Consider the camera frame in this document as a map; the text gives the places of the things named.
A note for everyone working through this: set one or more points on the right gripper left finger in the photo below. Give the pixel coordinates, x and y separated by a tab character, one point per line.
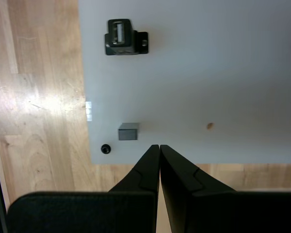
111	213

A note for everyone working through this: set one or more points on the black board screw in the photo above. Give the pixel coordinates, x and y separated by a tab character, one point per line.
106	148

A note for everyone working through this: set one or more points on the white task board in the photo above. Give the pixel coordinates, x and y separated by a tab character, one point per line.
208	72

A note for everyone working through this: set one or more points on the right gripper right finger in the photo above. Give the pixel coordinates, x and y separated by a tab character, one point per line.
220	213

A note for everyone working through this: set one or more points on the black USB socket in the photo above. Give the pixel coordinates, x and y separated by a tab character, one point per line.
135	43

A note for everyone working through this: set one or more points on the short grey metal bar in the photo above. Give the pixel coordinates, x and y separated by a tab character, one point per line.
128	134

